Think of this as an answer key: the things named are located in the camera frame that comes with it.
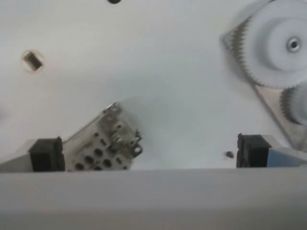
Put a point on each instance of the white task board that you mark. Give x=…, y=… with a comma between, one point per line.
x=144, y=60

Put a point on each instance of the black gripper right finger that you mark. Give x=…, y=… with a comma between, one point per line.
x=251, y=153

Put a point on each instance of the white medium gear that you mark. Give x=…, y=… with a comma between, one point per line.
x=297, y=105

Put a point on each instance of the grey waterproof plug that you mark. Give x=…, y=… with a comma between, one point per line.
x=103, y=148

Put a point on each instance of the white large gear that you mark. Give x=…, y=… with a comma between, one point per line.
x=268, y=62

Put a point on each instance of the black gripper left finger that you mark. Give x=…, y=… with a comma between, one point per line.
x=46, y=155

